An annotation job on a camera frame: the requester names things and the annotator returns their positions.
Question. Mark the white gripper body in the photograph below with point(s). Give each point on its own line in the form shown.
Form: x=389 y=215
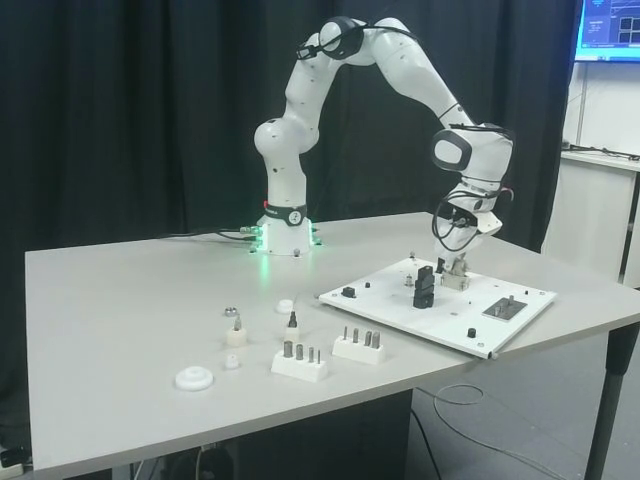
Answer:
x=457 y=242

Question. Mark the grey metal waterproof plug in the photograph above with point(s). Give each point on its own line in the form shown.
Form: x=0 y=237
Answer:
x=458 y=264

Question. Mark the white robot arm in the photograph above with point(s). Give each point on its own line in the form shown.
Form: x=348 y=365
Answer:
x=285 y=185

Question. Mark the flat white mounting plate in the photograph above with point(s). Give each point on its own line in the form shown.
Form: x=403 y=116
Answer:
x=490 y=223

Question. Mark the black D-SUB plug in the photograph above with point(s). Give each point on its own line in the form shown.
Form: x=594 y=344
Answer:
x=424 y=290

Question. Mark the white task board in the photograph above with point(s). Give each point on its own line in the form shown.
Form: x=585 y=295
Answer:
x=450 y=315

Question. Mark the large metal square peg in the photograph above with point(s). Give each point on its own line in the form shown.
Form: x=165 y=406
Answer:
x=376 y=340

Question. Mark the medium metal square peg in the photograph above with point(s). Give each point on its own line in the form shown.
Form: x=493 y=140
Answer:
x=369 y=338

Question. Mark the white cabinet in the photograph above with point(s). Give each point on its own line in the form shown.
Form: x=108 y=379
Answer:
x=590 y=220

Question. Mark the white square peg holder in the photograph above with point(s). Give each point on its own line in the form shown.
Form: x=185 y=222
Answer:
x=360 y=354

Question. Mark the white medium gear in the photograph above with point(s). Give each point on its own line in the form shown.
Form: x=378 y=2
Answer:
x=285 y=306

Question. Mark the small white plug holder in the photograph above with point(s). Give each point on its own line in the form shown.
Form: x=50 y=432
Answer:
x=292 y=334

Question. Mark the medium metal round peg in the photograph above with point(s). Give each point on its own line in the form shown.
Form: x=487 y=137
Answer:
x=300 y=351

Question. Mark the large metal round peg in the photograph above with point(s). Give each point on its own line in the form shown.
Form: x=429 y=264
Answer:
x=288 y=349

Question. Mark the white round peg holder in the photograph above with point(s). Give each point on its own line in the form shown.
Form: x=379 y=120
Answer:
x=300 y=371

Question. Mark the dark grey table leg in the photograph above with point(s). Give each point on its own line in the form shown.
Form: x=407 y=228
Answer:
x=607 y=400

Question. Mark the metal bolt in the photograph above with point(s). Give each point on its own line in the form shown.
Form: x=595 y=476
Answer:
x=238 y=321

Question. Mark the metal BNC plug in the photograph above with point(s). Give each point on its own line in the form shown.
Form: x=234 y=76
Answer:
x=230 y=312

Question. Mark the small white bolt holder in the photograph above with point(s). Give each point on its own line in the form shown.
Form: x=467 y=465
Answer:
x=236 y=337

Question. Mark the white small gear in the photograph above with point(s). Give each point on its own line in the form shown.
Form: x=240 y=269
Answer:
x=231 y=362

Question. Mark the blue screen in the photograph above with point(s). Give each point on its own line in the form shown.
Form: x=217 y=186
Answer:
x=607 y=30

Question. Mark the white large gear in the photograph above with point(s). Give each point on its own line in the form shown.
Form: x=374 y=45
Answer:
x=193 y=378

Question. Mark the black curtain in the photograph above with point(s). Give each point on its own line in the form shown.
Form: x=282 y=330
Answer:
x=125 y=125

